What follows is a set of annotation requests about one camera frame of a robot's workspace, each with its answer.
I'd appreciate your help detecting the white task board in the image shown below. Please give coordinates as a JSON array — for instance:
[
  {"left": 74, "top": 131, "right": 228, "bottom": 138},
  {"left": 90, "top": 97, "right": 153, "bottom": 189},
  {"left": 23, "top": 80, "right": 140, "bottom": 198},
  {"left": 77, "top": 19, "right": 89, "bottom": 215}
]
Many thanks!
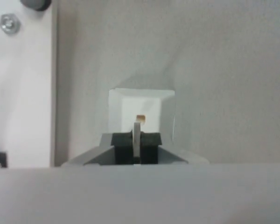
[{"left": 0, "top": 0, "right": 58, "bottom": 169}]

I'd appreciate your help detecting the white peg holder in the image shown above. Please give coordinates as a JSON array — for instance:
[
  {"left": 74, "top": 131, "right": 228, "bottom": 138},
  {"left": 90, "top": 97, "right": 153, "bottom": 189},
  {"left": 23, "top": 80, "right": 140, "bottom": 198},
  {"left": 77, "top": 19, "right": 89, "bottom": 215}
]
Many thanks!
[{"left": 108, "top": 88, "right": 176, "bottom": 134}]

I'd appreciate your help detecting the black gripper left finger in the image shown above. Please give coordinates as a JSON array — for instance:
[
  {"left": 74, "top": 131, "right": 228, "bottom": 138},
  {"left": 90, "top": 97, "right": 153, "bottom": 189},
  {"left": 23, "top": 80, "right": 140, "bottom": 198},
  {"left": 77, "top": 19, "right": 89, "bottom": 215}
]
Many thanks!
[{"left": 60, "top": 132, "right": 134, "bottom": 166}]

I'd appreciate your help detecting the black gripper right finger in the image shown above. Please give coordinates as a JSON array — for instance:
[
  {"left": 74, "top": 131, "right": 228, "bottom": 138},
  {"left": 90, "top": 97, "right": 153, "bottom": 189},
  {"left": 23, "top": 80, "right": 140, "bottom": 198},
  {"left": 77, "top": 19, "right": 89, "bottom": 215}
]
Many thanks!
[{"left": 140, "top": 132, "right": 210, "bottom": 166}]

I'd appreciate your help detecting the metal square peg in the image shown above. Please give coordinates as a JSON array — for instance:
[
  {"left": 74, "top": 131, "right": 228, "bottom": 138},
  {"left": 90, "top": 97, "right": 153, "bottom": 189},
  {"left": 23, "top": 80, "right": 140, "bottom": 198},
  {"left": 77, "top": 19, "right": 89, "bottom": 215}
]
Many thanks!
[{"left": 133, "top": 121, "right": 142, "bottom": 160}]

